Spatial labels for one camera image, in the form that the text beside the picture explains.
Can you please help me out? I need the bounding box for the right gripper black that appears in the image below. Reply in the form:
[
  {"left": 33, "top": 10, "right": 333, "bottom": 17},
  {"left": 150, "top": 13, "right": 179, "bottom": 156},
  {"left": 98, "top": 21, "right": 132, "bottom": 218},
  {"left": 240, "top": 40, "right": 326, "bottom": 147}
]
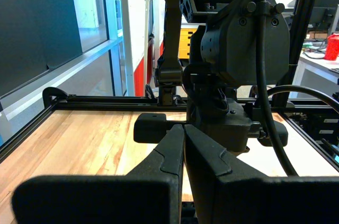
[{"left": 133, "top": 101, "right": 289, "bottom": 157}]

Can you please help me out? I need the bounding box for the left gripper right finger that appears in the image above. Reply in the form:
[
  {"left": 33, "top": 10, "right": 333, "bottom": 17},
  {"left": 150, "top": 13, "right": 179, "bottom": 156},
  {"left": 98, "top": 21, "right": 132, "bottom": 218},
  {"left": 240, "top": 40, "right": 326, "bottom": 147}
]
[{"left": 184, "top": 124, "right": 339, "bottom": 224}]

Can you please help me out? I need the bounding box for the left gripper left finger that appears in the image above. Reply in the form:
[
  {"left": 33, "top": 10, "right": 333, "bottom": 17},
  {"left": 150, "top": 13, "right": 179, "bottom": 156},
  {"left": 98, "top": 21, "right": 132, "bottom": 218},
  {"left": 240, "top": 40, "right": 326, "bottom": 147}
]
[{"left": 12, "top": 124, "right": 185, "bottom": 224}]

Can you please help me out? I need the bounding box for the red container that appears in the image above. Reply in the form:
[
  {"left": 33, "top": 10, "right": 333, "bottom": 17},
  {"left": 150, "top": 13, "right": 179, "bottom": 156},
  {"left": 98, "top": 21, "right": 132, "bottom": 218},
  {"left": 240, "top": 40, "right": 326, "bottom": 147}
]
[{"left": 324, "top": 33, "right": 339, "bottom": 61}]

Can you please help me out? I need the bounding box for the yellow drawer cabinet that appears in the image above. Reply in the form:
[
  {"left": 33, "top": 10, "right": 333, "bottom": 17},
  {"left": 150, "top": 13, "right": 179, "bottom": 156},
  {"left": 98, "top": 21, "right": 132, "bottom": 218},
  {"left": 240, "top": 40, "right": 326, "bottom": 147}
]
[{"left": 177, "top": 28, "right": 199, "bottom": 60}]

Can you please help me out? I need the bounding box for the white desk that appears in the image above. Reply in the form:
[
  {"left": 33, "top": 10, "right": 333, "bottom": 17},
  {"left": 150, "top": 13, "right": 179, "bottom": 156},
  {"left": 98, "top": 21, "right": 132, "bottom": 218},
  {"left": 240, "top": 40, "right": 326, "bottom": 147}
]
[{"left": 291, "top": 49, "right": 339, "bottom": 95}]

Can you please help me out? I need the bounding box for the black computer monitor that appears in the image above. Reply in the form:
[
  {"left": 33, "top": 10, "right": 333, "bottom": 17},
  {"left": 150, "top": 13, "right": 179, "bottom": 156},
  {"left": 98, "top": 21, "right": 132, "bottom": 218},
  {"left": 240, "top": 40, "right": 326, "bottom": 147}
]
[{"left": 308, "top": 0, "right": 339, "bottom": 34}]

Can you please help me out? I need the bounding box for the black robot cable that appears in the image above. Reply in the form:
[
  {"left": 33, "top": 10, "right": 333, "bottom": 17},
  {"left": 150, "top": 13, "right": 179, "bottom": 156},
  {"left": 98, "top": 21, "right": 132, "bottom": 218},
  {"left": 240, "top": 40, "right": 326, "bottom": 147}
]
[
  {"left": 227, "top": 0, "right": 300, "bottom": 177},
  {"left": 266, "top": 85, "right": 339, "bottom": 115}
]

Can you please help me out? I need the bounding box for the black frame corner bracket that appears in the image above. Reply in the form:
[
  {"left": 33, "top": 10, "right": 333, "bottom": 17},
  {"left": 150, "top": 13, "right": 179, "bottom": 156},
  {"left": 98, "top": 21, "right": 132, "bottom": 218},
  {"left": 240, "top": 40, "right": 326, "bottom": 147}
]
[{"left": 42, "top": 87, "right": 69, "bottom": 108}]

